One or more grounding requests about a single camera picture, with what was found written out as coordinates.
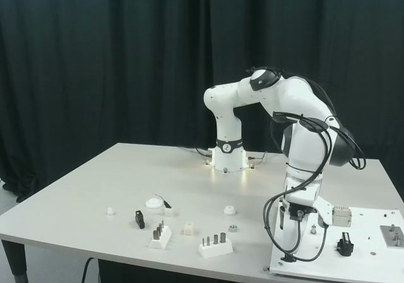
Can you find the metal bolt nut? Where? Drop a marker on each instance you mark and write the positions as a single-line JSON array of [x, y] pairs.
[[232, 228]]

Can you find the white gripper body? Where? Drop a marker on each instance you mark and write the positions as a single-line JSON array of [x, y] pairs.
[[293, 235]]

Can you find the black curtain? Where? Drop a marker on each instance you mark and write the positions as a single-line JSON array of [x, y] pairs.
[[94, 58]]

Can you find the grey waterproof plug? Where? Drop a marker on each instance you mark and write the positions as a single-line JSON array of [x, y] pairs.
[[342, 216]]

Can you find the black box under table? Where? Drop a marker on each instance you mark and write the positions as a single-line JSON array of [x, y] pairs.
[[176, 273]]

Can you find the white medium gear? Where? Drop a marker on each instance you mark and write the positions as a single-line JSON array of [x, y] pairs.
[[229, 210]]

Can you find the black table leg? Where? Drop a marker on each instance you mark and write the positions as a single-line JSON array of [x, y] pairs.
[[14, 261]]

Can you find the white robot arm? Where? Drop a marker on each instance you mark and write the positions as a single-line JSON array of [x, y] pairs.
[[303, 99]]

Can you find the large metal square peg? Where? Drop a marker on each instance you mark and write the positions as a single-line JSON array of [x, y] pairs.
[[156, 233]]

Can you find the white small gear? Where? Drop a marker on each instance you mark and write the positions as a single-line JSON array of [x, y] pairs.
[[110, 211]]

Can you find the white cube plug holder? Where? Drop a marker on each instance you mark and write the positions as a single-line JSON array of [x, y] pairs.
[[188, 229]]

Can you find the white square peg holder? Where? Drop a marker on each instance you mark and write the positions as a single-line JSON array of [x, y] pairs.
[[159, 242]]

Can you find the black D-SUB plug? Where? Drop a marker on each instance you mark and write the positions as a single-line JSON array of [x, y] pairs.
[[139, 219]]

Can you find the black USB plug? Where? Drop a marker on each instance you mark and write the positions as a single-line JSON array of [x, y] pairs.
[[167, 205]]

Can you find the white round peg holder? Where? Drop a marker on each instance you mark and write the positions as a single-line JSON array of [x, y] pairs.
[[217, 250]]

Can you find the white task board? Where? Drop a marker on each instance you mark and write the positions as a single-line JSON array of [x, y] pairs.
[[363, 264]]

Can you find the medium metal square peg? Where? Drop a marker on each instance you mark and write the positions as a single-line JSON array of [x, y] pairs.
[[159, 230]]

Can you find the white large gear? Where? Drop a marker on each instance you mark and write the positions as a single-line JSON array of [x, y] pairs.
[[153, 204]]

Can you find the small white plug holder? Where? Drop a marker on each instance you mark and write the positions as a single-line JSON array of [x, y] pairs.
[[171, 213]]

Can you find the small metal square peg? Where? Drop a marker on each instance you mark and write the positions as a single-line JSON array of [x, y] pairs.
[[162, 225]]

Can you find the large metal round peg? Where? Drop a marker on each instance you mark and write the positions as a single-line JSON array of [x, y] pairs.
[[223, 237]]

